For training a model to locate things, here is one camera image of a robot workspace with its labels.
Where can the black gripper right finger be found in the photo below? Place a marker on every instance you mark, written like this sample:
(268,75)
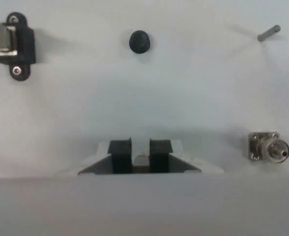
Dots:
(160,157)

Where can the metal square peg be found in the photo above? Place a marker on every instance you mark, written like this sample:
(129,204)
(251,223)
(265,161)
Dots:
(141,163)

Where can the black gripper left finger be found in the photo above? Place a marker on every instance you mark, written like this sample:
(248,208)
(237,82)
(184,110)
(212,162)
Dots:
(120,157)

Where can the white task board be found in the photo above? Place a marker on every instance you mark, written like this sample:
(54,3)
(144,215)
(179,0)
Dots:
(144,103)

